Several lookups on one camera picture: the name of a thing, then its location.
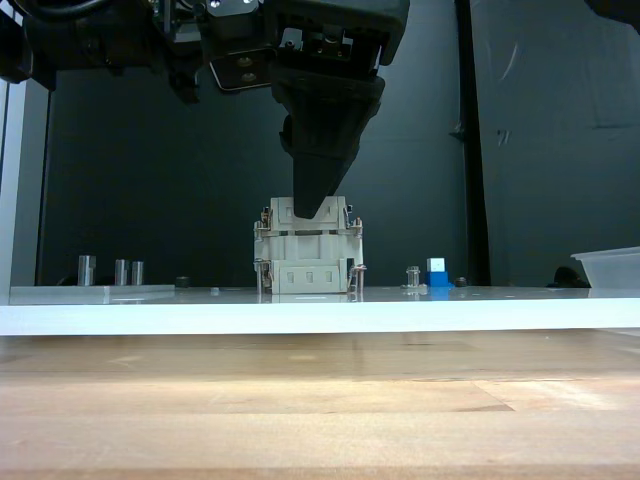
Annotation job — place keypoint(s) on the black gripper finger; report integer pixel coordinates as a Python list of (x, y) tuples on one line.
[(325, 130)]

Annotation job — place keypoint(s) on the beige HAN10-E connector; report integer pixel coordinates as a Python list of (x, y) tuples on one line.
[(310, 245)]

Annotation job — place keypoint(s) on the beige connector base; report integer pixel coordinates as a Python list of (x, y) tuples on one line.
[(310, 277)]

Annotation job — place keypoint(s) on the small white cube plug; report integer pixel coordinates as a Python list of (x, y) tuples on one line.
[(436, 265)]

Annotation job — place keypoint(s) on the white mounting board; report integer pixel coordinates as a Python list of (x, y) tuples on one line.
[(320, 312)]

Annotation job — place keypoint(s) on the small blue clamp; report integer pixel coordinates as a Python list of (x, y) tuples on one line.
[(439, 280)]

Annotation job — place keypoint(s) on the black screw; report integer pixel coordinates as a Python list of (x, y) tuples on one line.
[(460, 282)]

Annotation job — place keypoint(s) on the silver metal peg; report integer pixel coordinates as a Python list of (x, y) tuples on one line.
[(86, 270), (122, 272), (137, 273)]

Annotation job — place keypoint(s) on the grey metal plate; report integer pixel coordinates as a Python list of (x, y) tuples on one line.
[(90, 294)]

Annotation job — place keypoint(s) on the clear plastic tub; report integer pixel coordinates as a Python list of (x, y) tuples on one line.
[(612, 267)]

